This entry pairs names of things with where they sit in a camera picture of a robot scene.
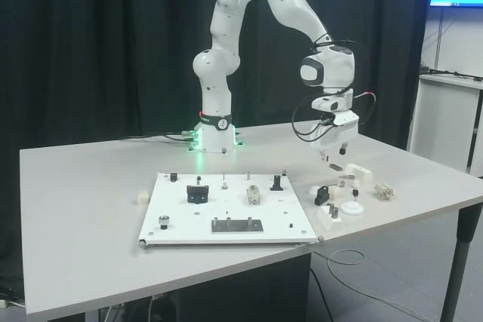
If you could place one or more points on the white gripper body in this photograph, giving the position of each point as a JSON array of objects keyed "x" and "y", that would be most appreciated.
[{"x": 345, "y": 122}]

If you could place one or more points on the metal bolt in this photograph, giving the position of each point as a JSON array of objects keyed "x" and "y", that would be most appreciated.
[{"x": 163, "y": 221}]

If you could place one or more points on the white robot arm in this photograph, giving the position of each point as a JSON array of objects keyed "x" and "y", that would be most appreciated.
[{"x": 222, "y": 73}]

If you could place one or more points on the small dark rectangular plug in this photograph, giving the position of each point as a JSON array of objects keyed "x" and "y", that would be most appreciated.
[{"x": 334, "y": 166}]

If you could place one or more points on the metal square peg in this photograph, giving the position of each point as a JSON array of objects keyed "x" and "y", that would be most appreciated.
[{"x": 347, "y": 177}]

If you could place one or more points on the white holder with holes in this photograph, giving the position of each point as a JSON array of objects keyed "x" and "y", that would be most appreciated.
[{"x": 360, "y": 173}]

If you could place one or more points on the small white block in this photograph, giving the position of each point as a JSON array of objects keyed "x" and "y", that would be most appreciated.
[
  {"x": 335, "y": 193},
  {"x": 141, "y": 197}
]

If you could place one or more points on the black D-SUB plug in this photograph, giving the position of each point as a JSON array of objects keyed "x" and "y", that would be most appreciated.
[{"x": 322, "y": 195}]

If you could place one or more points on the beige waterproof plug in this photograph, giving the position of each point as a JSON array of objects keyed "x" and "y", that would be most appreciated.
[{"x": 382, "y": 191}]

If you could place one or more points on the metal round peg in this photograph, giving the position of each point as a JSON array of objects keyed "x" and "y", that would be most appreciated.
[{"x": 334, "y": 211}]

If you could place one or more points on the white large gear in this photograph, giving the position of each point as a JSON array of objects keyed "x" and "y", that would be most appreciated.
[{"x": 352, "y": 209}]

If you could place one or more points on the white peg holder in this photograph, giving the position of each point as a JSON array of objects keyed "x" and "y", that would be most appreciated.
[{"x": 332, "y": 222}]

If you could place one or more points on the white cabinet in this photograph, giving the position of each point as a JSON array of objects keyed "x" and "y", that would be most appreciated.
[{"x": 441, "y": 122}]

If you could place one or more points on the white task board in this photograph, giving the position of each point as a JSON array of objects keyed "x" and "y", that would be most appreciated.
[{"x": 226, "y": 235}]

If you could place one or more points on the dark table leg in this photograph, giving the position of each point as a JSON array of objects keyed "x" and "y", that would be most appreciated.
[{"x": 458, "y": 261}]

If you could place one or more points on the black curtain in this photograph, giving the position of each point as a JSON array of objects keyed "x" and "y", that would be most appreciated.
[{"x": 94, "y": 35}]

